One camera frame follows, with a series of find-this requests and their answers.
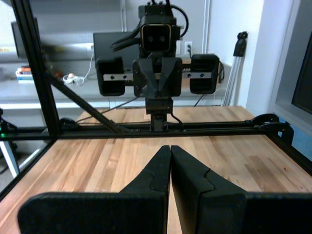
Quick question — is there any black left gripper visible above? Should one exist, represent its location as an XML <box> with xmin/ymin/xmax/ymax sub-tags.
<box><xmin>96</xmin><ymin>53</ymin><xmax>220</xmax><ymax>98</ymax></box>

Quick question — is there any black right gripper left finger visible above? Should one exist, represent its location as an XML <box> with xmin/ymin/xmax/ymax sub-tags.
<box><xmin>17</xmin><ymin>145</ymin><xmax>171</xmax><ymax>234</ymax></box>

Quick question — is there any white earphone cable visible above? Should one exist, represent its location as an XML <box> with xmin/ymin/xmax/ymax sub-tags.
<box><xmin>62</xmin><ymin>53</ymin><xmax>95</xmax><ymax>86</ymax></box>

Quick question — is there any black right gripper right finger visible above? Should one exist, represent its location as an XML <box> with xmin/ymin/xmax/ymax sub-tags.
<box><xmin>171</xmin><ymin>145</ymin><xmax>312</xmax><ymax>234</ymax></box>

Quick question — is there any black computer monitor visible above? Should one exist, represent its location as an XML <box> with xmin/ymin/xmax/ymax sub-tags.
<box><xmin>93</xmin><ymin>31</ymin><xmax>142</xmax><ymax>74</ymax></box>
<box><xmin>11</xmin><ymin>18</ymin><xmax>39</xmax><ymax>59</ymax></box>

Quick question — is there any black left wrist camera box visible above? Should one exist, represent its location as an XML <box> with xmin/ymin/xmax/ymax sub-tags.
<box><xmin>140</xmin><ymin>23</ymin><xmax>172</xmax><ymax>53</ymax></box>

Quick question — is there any stack of books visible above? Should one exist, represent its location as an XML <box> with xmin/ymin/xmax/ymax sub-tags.
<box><xmin>15</xmin><ymin>67</ymin><xmax>35</xmax><ymax>84</ymax></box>

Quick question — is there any black aluminium table frame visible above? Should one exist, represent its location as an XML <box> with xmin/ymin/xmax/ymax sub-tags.
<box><xmin>0</xmin><ymin>0</ymin><xmax>312</xmax><ymax>203</ymax></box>

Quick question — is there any white long desk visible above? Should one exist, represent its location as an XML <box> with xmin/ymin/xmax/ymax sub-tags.
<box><xmin>0</xmin><ymin>79</ymin><xmax>231</xmax><ymax>111</ymax></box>

